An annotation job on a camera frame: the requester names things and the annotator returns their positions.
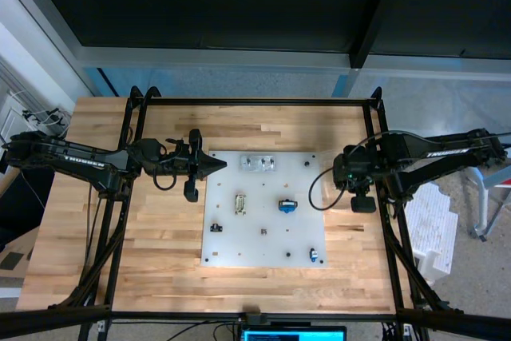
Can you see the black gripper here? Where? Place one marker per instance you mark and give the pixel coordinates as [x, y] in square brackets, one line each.
[363, 205]
[195, 157]

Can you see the beige connector housing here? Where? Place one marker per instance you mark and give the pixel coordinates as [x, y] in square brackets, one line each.
[239, 204]

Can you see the white taskboard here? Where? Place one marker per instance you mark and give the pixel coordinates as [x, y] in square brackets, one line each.
[255, 213]

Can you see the clear plastic tub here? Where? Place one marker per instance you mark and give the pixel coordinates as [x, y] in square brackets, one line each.
[328, 197]

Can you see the silver block with bolts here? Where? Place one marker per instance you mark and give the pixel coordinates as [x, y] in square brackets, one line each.
[255, 168]

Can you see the black clamp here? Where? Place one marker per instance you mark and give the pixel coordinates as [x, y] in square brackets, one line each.
[216, 228]

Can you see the small blue RJ45 socket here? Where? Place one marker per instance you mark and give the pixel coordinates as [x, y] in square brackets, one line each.
[313, 255]

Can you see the white foam block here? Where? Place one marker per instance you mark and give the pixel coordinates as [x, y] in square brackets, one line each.
[433, 233]

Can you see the grey metal stand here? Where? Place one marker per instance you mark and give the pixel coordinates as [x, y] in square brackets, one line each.
[483, 205]

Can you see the laptop screen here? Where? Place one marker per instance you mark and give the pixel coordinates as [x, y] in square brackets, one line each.
[291, 335]

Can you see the black equipment case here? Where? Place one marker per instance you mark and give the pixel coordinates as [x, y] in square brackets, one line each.
[20, 205]

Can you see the brown cardboard box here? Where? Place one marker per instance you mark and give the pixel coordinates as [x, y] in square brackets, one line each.
[24, 245]

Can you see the blue D-sub connector mount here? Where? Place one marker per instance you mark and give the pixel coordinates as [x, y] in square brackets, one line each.
[287, 208]

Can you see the black metal frame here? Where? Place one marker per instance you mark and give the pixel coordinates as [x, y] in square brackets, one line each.
[255, 101]

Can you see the black table camera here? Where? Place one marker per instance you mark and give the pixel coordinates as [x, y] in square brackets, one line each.
[253, 318]

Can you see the black wall pillar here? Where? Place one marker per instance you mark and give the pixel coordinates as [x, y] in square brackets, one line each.
[371, 17]

